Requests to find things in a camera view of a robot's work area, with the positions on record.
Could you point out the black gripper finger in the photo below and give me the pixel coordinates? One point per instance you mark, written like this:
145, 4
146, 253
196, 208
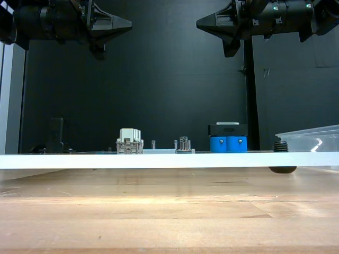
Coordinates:
230, 36
225, 22
102, 36
106, 22

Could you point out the black connector with silver shell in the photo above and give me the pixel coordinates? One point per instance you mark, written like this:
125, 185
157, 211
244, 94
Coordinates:
227, 130

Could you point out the black clamp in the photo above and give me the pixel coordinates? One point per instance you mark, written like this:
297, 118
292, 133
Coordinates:
57, 132

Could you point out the beige connector housing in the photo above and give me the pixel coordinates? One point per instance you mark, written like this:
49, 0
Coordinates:
129, 137

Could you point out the small silver connector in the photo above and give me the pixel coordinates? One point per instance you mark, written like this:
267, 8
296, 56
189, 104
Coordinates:
183, 144

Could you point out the black threaded stud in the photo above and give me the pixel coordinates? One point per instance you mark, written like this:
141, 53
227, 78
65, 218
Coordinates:
281, 146

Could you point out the clear plastic tub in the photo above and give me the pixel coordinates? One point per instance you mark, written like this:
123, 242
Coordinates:
296, 143

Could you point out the clear bar with pins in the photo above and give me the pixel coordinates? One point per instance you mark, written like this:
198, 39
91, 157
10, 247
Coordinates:
159, 151

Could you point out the white board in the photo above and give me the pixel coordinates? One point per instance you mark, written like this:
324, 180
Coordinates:
132, 161

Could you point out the black rubber foot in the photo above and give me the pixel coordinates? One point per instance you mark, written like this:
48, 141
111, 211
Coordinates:
283, 170

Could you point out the black wall post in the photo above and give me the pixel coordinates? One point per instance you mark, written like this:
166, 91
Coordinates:
250, 92

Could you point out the blue mount block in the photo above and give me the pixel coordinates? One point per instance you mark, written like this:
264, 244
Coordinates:
227, 145

